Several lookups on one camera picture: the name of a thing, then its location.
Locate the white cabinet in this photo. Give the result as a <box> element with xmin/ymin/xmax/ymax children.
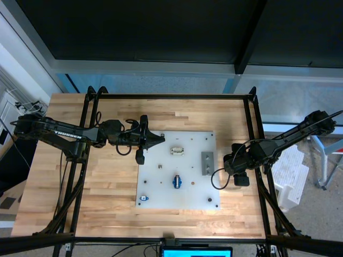
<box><xmin>0</xmin><ymin>88</ymin><xmax>30</xmax><ymax>140</ymax></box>

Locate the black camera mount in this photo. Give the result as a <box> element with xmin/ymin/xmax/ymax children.
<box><xmin>163</xmin><ymin>232</ymin><xmax>180</xmax><ymax>246</ymax></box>

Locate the black metal table frame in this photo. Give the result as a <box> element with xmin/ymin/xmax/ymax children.
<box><xmin>0</xmin><ymin>85</ymin><xmax>343</xmax><ymax>257</ymax></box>

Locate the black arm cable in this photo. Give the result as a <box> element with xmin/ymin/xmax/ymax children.
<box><xmin>211</xmin><ymin>168</ymin><xmax>232</xmax><ymax>190</ymax></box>
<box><xmin>115</xmin><ymin>140</ymin><xmax>132</xmax><ymax>156</ymax></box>

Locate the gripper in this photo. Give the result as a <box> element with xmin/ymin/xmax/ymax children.
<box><xmin>223</xmin><ymin>154</ymin><xmax>250</xmax><ymax>187</ymax></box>
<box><xmin>117</xmin><ymin>115</ymin><xmax>165</xmax><ymax>164</ymax></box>

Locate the screen with blue edge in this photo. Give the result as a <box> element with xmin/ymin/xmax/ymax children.
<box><xmin>160</xmin><ymin>246</ymin><xmax>233</xmax><ymax>257</ymax></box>

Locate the blue round mount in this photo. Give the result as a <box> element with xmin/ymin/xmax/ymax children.
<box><xmin>171</xmin><ymin>175</ymin><xmax>183</xmax><ymax>190</ymax></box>

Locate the white plastic step stool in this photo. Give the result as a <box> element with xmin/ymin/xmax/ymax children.
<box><xmin>272</xmin><ymin>144</ymin><xmax>310</xmax><ymax>214</ymax></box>

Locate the cardboard box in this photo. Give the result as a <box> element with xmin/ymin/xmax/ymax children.
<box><xmin>0</xmin><ymin>183</ymin><xmax>27</xmax><ymax>228</ymax></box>

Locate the grey metal cart frame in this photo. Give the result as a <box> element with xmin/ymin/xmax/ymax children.
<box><xmin>302</xmin><ymin>132</ymin><xmax>343</xmax><ymax>191</ymax></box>

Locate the grey metal partition frame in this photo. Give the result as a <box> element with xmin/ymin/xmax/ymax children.
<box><xmin>0</xmin><ymin>0</ymin><xmax>343</xmax><ymax>93</ymax></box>

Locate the grey metal block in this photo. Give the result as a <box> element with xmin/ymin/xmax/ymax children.
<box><xmin>201</xmin><ymin>151</ymin><xmax>215</xmax><ymax>176</ymax></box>

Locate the black vertical post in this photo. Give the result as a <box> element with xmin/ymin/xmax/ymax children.
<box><xmin>234</xmin><ymin>0</ymin><xmax>269</xmax><ymax>75</ymax></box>

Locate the white task board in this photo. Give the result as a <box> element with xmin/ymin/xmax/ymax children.
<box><xmin>135</xmin><ymin>130</ymin><xmax>222</xmax><ymax>210</ymax></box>

